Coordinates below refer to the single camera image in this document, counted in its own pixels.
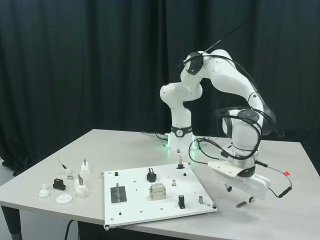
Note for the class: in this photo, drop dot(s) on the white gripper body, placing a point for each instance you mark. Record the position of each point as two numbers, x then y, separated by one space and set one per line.
250 186

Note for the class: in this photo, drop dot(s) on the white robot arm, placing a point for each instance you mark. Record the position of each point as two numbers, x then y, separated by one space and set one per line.
225 82

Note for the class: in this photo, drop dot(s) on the short metal square peg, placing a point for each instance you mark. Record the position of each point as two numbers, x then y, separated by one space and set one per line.
200 200

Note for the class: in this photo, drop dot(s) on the metal pointed peg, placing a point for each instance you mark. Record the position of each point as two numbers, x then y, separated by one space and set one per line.
180 162

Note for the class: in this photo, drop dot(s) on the white peg holder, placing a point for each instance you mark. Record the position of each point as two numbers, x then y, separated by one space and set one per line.
85 168
81 191

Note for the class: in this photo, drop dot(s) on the metal round peg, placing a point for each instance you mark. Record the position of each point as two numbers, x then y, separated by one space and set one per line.
86 161

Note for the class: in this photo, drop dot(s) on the thick metal peg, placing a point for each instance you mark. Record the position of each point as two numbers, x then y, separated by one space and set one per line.
81 180

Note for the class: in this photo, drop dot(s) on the black USB plug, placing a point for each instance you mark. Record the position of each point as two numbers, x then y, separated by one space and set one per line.
181 201

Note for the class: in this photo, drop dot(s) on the metal BNC plug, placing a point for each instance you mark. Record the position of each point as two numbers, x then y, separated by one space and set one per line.
173 183

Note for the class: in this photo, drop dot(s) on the beige multi-pin connector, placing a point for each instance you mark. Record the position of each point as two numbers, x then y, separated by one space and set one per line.
156 193

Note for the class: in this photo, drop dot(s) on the black waterproof plug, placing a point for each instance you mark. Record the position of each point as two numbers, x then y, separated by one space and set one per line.
150 175

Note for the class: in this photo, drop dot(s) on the white task board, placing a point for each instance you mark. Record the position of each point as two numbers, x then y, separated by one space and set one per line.
140 207

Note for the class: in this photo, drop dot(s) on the metal bolt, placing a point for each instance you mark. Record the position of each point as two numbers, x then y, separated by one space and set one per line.
69 177

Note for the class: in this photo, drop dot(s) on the white large gear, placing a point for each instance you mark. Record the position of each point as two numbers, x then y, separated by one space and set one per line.
64 199

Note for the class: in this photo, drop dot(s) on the black D-SUB plug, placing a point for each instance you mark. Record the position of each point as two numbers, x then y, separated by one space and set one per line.
58 184

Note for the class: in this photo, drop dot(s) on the white small gear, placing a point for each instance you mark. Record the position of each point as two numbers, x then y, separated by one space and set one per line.
43 192

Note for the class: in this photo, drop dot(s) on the black curtain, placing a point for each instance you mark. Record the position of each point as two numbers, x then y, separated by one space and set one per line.
75 62

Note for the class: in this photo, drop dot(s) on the dark table leg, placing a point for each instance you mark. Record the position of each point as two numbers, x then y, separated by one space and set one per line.
11 222

